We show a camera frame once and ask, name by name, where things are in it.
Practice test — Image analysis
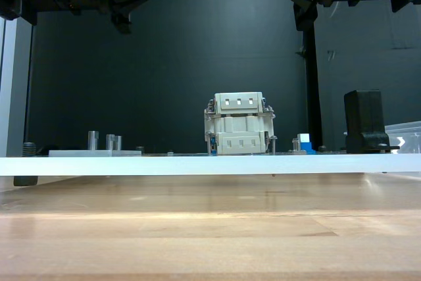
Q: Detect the white taskboard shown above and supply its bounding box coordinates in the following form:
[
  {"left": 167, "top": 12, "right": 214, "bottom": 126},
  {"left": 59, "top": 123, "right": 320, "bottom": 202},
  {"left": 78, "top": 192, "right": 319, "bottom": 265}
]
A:
[{"left": 0, "top": 153, "right": 421, "bottom": 177}]

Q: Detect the silver aluminium partition frame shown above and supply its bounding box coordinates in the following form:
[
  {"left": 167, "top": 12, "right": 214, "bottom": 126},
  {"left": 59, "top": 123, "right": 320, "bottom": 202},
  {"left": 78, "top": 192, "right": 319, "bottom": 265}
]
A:
[{"left": 0, "top": 16, "right": 33, "bottom": 158}]

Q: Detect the beige HAN10E connector insert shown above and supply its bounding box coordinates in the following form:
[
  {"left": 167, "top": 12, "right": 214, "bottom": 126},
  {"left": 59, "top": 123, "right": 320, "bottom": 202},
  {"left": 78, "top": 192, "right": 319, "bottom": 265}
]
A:
[{"left": 203, "top": 91, "right": 276, "bottom": 120}]

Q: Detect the blue and white block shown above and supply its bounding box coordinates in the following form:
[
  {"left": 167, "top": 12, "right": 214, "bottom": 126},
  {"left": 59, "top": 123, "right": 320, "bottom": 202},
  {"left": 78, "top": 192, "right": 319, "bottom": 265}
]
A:
[{"left": 297, "top": 133, "right": 317, "bottom": 153}]

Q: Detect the black rubber board foot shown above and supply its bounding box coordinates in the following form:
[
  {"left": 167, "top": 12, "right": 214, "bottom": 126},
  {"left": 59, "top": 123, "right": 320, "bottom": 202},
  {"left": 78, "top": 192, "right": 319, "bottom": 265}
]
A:
[{"left": 13, "top": 175, "right": 39, "bottom": 187}]

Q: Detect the clear plastic tub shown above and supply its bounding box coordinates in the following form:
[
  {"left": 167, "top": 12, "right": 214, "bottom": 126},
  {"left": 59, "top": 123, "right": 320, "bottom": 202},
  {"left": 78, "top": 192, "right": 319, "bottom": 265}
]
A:
[{"left": 383, "top": 121, "right": 421, "bottom": 155}]

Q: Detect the black wall pillar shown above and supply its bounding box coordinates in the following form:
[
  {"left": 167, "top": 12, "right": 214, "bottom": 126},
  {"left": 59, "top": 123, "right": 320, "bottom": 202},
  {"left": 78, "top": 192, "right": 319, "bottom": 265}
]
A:
[{"left": 295, "top": 29, "right": 324, "bottom": 151}]

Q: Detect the beige HAN10E socket base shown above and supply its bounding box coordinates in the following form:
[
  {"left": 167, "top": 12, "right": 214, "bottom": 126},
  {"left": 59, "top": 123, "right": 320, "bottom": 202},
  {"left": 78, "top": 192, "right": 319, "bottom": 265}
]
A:
[{"left": 203, "top": 115, "right": 279, "bottom": 156}]

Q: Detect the grey metal plate with posts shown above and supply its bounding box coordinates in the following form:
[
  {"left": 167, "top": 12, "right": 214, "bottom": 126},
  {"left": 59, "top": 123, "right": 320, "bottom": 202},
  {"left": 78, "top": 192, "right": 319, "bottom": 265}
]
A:
[{"left": 48, "top": 130, "right": 143, "bottom": 158}]

